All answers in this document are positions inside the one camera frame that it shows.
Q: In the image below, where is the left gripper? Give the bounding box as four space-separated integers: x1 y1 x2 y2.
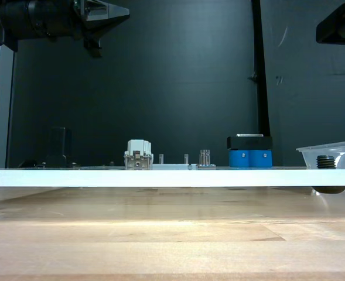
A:
0 0 131 59

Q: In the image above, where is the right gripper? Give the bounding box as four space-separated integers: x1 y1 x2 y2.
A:
315 0 345 47

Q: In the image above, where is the beige many-pin connector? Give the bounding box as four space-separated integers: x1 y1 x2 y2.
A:
122 139 154 171

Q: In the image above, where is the black threaded stud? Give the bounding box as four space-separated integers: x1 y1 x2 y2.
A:
316 155 337 169

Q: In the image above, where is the tall black block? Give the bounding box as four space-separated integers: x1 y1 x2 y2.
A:
44 126 73 169

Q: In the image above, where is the flat black block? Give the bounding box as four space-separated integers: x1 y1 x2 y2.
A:
227 133 274 152

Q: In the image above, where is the blue socket block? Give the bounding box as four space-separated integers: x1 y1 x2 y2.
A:
228 149 251 169
250 149 274 169

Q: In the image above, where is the white task board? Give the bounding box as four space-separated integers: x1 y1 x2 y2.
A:
0 163 345 194

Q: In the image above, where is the black frame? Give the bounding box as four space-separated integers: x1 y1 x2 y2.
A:
250 0 272 138

